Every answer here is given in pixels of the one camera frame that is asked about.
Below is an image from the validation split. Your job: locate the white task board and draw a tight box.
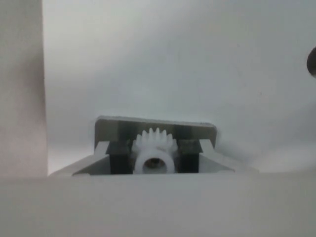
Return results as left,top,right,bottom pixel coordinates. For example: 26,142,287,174
42,0,316,177

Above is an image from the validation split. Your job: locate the white small gear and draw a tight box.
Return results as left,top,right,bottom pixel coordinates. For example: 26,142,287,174
131,127,178,174

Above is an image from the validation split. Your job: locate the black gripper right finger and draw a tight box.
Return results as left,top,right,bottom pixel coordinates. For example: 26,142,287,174
177,139,259,174

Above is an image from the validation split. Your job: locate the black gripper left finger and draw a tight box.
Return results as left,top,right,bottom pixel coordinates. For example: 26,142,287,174
49,141,132,176

